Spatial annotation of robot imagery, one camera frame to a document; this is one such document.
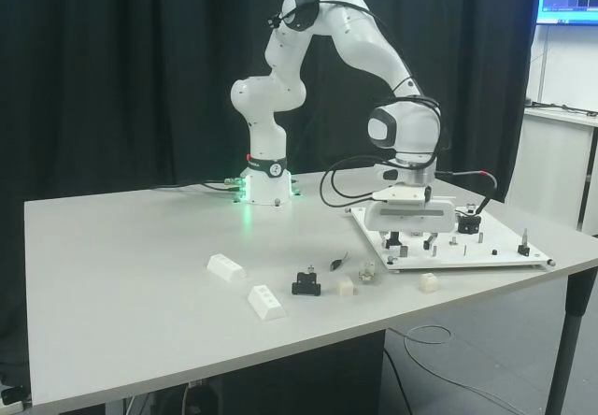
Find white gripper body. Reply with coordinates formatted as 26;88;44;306
365;200;456;235

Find long white peg holder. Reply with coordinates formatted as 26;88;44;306
247;284;289;322
206;253;248;284

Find flat white mounting plate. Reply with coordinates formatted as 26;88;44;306
372;185;433;204

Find white task board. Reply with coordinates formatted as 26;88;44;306
349;203;557;275

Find black D-SUB plug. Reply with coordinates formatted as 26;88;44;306
291;272;324;296

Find white cabinet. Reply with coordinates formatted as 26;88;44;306
519;104;598;237

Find dark table leg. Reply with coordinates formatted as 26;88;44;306
547;272;589;415

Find black curtains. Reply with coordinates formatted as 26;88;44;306
0;0;539;391

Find thin black rod on wire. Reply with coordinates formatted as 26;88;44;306
434;167;499;213

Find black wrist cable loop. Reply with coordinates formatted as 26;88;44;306
320;160;399;211

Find grey floor cable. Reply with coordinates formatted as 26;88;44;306
403;324;598;415

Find black base cable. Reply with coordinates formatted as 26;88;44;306
153;179;247;201

